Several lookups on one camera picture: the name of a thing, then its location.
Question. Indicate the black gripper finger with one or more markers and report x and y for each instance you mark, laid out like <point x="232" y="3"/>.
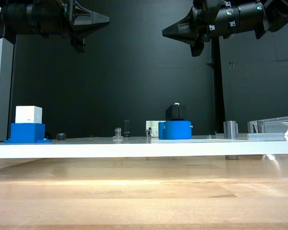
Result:
<point x="182" y="26"/>
<point x="93" y="17"/>
<point x="92" y="28"/>
<point x="183" y="36"/>

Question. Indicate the steel cylinder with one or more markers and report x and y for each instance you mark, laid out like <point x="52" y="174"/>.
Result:
<point x="230" y="130"/>

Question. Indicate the black silver-topped bar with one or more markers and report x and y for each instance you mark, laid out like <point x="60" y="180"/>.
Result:
<point x="175" y="112"/>

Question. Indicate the blue round holder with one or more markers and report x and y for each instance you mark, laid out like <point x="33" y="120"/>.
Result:
<point x="175" y="131"/>

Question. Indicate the white D-sub connector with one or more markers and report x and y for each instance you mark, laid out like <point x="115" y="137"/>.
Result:
<point x="152" y="127"/>

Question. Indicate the white cube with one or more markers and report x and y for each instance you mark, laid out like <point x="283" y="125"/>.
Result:
<point x="27" y="115"/>

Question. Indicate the small clear plug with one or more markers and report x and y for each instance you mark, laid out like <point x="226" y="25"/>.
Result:
<point x="118" y="134"/>

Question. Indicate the blue square flanged base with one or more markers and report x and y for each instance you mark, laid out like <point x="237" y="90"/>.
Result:
<point x="26" y="133"/>

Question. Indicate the white board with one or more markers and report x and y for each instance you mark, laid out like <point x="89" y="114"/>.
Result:
<point x="110" y="149"/>

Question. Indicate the grey metal block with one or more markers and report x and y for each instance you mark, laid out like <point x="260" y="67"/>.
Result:
<point x="261" y="137"/>

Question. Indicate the black frame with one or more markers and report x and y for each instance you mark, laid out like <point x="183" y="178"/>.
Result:
<point x="216" y="91"/>

